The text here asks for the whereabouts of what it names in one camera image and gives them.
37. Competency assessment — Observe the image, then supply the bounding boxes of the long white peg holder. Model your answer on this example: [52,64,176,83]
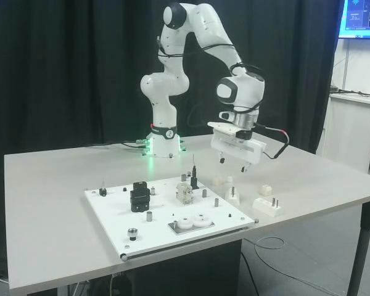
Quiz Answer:
[254,197,282,216]

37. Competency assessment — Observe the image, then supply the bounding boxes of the white medium gear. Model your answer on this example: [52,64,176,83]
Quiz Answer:
[176,218,193,231]

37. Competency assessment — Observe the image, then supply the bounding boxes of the blue screen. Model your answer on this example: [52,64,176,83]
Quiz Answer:
[339,0,370,40]

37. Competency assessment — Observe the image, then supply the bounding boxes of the white task board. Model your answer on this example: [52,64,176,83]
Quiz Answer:
[83,175,260,261]

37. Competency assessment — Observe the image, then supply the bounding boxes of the black curtain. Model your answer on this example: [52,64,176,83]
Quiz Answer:
[0,0,349,198]

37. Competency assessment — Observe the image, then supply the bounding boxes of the translucent Ethernet plug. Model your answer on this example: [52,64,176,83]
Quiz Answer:
[175,181,194,206]

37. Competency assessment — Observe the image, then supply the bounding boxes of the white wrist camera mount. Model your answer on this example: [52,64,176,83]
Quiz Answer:
[207,111,239,137]

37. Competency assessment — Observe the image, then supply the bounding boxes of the black waterproof plug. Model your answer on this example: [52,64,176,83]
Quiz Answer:
[189,155,201,189]

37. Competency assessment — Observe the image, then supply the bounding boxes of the dark grey table leg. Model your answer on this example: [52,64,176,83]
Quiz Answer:
[354,197,370,296]

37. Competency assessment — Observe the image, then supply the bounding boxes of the grey floor cable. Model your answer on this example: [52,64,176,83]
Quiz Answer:
[254,236,355,296]

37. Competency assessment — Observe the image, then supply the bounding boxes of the white large gear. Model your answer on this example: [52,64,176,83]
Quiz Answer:
[192,214,211,228]

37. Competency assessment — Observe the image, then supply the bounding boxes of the white cabinet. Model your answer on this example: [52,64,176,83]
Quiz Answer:
[322,92,370,178]

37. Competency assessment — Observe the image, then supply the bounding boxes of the black base cable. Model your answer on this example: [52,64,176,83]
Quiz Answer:
[121,139,150,151]

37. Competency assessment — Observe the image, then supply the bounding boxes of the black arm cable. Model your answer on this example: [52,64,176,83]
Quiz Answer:
[155,36,263,136]

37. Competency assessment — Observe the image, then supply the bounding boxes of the short white peg holder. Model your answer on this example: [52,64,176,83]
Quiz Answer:
[224,188,242,206]

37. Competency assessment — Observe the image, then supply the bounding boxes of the black D-SUB plug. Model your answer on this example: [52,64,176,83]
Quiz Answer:
[129,181,151,213]

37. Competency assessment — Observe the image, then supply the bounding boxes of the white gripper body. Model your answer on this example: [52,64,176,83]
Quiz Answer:
[209,134,267,164]

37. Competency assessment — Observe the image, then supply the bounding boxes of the black floor cable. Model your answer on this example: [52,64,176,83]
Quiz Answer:
[240,246,257,296]

